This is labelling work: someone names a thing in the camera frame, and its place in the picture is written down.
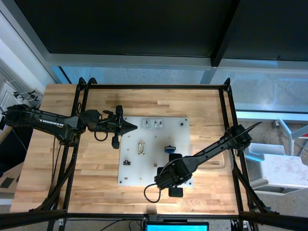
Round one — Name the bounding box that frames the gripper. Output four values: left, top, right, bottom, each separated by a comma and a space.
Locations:
97, 105, 139, 150
168, 154, 193, 198

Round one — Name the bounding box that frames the clear acrylic block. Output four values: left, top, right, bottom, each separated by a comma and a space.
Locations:
141, 118, 164, 131

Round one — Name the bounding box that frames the blue laptop screen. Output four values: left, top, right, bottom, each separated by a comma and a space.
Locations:
143, 221, 209, 231

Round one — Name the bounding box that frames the white plastic board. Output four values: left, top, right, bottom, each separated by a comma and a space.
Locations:
117, 116, 194, 187

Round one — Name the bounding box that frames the clear plastic tub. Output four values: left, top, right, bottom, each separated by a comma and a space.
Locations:
191, 143, 234, 173

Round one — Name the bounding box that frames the white plastic stool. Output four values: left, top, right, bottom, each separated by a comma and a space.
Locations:
245, 142, 308, 195

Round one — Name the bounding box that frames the grey metal chair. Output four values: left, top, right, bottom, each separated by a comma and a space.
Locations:
271, 117, 308, 156

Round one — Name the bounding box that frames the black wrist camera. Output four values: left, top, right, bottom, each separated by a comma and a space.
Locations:
154, 167, 172, 191

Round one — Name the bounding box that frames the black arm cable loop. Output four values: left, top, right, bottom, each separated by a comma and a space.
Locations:
143, 182, 162, 204
93, 129, 108, 142

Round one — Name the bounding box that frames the black table-level camera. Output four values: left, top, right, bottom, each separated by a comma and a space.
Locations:
147, 209, 159, 222

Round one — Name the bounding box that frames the black aluminium frame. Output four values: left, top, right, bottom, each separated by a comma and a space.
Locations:
0, 77, 308, 231

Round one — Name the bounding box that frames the black and white cable bundle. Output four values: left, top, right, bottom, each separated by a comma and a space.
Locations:
12, 90, 41, 104

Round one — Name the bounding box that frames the black wall pillar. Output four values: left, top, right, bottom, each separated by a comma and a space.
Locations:
211, 0, 241, 67

